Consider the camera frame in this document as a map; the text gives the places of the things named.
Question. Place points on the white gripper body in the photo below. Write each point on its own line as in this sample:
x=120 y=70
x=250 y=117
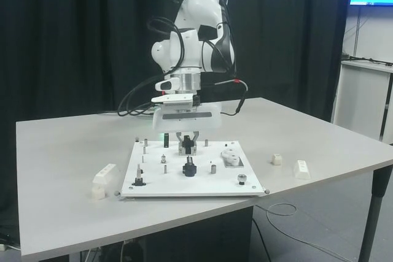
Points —
x=187 y=123

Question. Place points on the black D-SUB plug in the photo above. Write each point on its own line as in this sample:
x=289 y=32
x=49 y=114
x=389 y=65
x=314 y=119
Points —
x=187 y=143

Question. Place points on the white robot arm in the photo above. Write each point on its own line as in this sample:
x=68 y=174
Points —
x=190 y=44

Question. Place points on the white D-SUB plug holder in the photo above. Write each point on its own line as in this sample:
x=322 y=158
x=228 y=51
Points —
x=181 y=151

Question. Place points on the black USB plug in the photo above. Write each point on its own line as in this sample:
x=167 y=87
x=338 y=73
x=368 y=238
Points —
x=166 y=140

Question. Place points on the small metal Ethernet plug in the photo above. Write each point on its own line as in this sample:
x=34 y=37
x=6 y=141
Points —
x=164 y=159

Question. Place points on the black waterproof plug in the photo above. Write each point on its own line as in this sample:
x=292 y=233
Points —
x=189 y=169

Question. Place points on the white task board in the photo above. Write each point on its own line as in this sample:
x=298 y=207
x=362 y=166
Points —
x=172 y=182

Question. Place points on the metal bolt with black base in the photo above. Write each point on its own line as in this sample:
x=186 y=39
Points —
x=138 y=176

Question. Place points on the long white peg holder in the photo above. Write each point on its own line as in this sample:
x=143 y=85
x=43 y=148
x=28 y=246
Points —
x=106 y=175

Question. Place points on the small white cube holder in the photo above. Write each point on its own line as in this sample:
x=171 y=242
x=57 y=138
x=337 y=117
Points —
x=277 y=159

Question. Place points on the small white round holder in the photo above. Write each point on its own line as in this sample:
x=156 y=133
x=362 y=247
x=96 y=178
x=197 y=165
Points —
x=97 y=192

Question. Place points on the white wedge plug holder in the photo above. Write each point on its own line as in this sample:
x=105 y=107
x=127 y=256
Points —
x=301 y=170

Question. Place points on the black curtains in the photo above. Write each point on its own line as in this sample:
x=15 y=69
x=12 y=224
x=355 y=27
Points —
x=76 y=38

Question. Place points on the white cabinet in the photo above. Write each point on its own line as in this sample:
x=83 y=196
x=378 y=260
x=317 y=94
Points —
x=362 y=102

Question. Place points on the black table leg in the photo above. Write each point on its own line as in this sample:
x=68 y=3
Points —
x=376 y=213

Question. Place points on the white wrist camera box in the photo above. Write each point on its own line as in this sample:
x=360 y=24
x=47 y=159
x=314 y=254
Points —
x=165 y=85

